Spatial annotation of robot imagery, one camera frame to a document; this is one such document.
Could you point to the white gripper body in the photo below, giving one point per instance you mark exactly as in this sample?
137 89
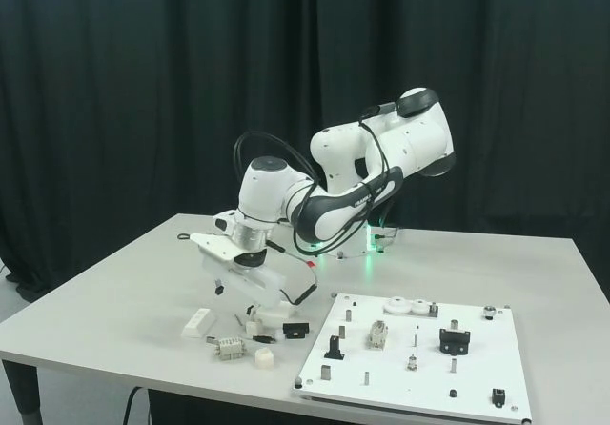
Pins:
267 284

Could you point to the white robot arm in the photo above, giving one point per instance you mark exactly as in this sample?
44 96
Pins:
267 182

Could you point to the white wide peg holder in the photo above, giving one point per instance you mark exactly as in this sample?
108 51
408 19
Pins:
278 315

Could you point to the white long peg holder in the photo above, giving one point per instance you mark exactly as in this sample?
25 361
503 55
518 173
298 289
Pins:
197 324

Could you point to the metal square peg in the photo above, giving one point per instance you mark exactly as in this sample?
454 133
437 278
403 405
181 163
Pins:
326 371

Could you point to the white small cube holder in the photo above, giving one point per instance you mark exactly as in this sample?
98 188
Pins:
256 328

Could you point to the black small plug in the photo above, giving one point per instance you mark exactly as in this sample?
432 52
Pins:
263 337

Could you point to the beige multi-pin connector plug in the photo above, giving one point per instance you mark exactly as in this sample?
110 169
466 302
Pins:
226 349
376 335

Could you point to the white flat mounting plate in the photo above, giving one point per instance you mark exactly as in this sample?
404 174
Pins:
214 244

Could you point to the white hexagonal holder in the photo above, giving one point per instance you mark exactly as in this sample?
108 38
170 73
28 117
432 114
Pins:
265 357

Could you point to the black upright plug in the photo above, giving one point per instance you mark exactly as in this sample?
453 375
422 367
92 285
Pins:
335 349

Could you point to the white large gear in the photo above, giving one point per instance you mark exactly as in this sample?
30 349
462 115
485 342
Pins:
396 306

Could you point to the metal BNC plug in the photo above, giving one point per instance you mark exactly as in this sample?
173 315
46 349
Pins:
411 363

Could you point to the white task board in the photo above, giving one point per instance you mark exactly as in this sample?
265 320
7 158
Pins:
405 377

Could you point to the black D-SUB plug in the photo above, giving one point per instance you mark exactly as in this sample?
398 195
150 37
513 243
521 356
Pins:
455 340

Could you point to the dark table leg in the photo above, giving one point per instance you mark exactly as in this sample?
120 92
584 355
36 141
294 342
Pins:
21 391

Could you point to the metal bolt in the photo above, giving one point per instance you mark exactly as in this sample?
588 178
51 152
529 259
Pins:
489 312

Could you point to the black Ethernet plug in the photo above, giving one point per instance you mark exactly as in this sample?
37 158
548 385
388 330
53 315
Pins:
498 395

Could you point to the black curtain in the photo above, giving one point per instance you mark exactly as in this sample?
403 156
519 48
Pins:
95 63

